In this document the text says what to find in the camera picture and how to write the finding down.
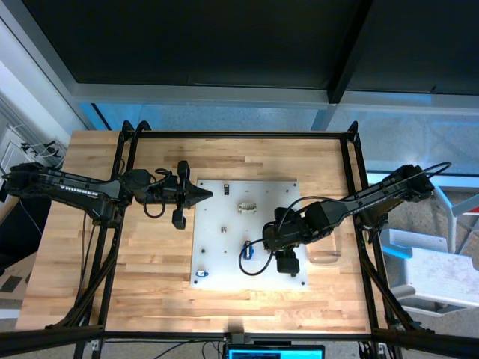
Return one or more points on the beige multi-pin connector housing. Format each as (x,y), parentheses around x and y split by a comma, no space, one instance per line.
(247,208)

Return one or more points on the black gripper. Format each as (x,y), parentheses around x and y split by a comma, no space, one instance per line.
(181,194)
(280,233)

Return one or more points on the laptop screen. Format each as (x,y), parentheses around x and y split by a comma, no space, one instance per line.
(273,353)

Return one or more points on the black aluminium frame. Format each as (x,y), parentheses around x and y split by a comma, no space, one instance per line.
(239,135)

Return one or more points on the white metal chair frame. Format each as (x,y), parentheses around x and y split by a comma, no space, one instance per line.
(453,232)

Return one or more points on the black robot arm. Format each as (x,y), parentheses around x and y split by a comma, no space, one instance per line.
(45,179)
(359,207)

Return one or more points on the clear plastic tub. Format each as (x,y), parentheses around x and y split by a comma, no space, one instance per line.
(329,248)

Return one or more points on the white task board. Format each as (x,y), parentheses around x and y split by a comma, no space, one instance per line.
(217,261)

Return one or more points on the white power strip with plugs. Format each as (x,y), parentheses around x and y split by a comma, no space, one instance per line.
(41,149)

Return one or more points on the blue mounted D-sub connector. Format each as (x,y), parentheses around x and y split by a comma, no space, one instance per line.
(247,251)

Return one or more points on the small black socket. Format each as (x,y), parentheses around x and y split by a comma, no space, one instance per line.
(226,189)

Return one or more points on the small blue mounted connector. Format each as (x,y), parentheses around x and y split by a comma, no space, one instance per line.
(201,273)

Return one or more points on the black low camera mount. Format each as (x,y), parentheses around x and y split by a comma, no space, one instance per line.
(236,334)

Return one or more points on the white step stool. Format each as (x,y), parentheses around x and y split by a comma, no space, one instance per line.
(430,269)

